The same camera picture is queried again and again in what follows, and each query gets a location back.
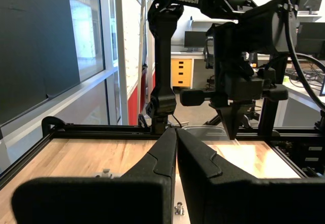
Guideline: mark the red wall panel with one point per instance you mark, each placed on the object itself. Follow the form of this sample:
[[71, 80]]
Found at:
[[133, 107]]

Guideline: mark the small black computer monitor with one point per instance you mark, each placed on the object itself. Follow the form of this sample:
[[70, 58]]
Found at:
[[312, 3]]

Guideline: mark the large black computer monitor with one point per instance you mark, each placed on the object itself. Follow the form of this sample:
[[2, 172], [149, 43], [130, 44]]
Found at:
[[312, 41]]

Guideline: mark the white partition board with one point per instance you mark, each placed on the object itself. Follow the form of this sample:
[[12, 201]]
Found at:
[[132, 43]]

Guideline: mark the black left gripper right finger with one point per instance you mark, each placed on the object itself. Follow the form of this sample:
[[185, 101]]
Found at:
[[241, 201]]

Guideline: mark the clear plastic container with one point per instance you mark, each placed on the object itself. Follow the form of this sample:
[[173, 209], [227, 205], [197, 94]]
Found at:
[[203, 132]]

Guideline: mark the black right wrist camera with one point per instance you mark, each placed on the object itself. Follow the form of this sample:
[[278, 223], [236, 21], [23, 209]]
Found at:
[[269, 28]]

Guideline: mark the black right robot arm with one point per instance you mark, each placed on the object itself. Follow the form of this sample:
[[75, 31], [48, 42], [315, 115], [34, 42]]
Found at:
[[162, 69]]

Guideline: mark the small blue connector mount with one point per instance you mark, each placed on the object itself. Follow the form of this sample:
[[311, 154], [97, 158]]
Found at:
[[106, 174]]

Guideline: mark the black box with white labels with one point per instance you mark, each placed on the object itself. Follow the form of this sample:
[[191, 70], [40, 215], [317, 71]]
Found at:
[[312, 158]]

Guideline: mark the yellow drawer cabinet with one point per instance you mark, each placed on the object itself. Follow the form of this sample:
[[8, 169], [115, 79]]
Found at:
[[181, 72]]

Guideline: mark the green tape roll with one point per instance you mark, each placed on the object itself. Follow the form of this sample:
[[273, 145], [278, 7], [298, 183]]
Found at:
[[287, 78]]

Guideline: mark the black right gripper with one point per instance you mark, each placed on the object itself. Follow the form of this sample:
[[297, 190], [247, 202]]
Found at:
[[228, 81]]

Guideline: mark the black stool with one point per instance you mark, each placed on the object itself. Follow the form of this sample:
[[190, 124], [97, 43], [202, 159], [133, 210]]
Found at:
[[254, 117]]

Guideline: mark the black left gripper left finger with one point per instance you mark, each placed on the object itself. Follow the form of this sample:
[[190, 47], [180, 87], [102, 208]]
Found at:
[[101, 201]]

